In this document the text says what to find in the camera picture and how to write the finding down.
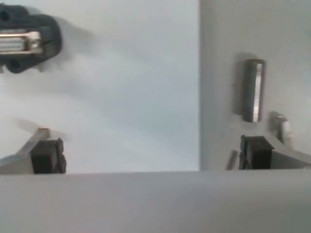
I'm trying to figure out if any small metal bolt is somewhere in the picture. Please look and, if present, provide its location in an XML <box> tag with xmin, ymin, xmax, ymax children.
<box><xmin>269</xmin><ymin>111</ymin><xmax>291</xmax><ymax>144</ymax></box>

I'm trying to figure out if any dark metal square peg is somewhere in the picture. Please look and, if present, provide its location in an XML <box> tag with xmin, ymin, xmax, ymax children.
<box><xmin>239</xmin><ymin>57</ymin><xmax>266</xmax><ymax>123</ymax></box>

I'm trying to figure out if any white task board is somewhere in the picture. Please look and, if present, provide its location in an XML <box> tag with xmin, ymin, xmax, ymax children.
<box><xmin>0</xmin><ymin>0</ymin><xmax>201</xmax><ymax>174</ymax></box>

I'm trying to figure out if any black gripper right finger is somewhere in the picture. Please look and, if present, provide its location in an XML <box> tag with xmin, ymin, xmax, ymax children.
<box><xmin>239</xmin><ymin>134</ymin><xmax>311</xmax><ymax>170</ymax></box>

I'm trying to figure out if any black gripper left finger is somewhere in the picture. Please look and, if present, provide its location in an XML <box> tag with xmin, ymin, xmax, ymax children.
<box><xmin>0</xmin><ymin>128</ymin><xmax>68</xmax><ymax>174</ymax></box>

